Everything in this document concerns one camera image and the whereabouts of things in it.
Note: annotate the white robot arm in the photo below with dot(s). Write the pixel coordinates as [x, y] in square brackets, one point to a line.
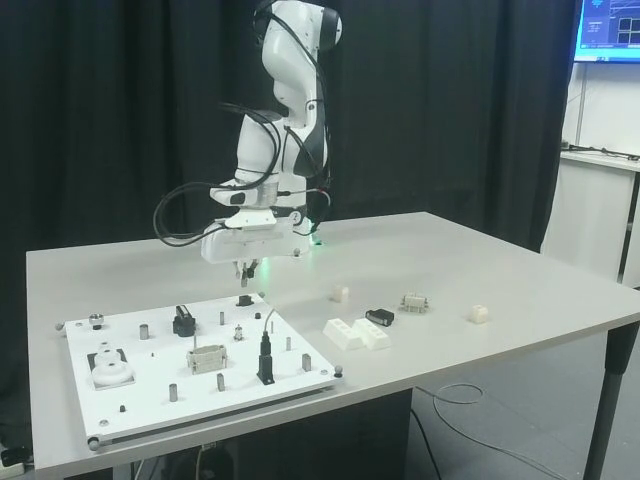
[280, 65]

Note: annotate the medium metal round peg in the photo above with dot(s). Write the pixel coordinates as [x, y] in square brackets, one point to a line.
[173, 392]

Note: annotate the white medium gear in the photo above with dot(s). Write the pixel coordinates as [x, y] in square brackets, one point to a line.
[108, 357]

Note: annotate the white task board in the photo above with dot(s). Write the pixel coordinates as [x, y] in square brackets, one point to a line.
[240, 402]

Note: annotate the medium metal square peg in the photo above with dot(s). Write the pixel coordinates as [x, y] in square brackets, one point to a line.
[220, 383]

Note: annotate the small white plug holder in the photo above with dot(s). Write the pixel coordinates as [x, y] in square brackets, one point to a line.
[478, 314]
[340, 293]

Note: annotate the flat white mounting plate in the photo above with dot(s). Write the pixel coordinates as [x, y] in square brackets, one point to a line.
[250, 219]

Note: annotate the metal BNC plug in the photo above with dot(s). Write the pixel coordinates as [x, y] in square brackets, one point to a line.
[239, 333]

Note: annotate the blue screen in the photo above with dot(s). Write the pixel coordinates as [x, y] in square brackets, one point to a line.
[610, 30]

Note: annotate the small white box dark window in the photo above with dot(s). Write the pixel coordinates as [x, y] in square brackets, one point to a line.
[222, 195]

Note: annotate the white cabinet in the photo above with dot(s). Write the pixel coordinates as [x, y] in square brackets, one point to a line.
[590, 215]

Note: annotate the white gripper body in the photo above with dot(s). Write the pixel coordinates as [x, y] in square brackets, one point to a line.
[250, 247]

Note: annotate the large metal round peg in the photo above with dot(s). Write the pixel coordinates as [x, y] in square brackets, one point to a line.
[144, 331]

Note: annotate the white stepped peg holder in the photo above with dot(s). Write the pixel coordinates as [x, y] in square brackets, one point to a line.
[340, 334]
[375, 336]

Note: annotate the dark table leg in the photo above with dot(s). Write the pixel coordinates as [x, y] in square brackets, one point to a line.
[607, 380]

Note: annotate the clear Ethernet plug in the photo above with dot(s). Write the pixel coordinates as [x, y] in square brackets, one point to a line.
[244, 280]

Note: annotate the metal bolt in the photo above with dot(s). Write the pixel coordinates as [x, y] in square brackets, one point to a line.
[95, 318]

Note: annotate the black cabinet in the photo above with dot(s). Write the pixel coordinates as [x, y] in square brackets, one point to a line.
[310, 440]

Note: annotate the white large gear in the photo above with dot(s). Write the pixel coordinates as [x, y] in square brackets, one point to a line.
[112, 376]

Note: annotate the black curtain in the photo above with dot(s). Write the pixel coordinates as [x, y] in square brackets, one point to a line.
[100, 100]

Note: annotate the large metal square peg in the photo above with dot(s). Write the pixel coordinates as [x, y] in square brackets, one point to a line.
[306, 363]

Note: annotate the black D-SUB plug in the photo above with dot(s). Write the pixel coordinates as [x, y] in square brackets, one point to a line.
[184, 324]
[380, 317]

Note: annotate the beige waterproof plug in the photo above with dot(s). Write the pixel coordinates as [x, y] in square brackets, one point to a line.
[415, 303]
[207, 361]

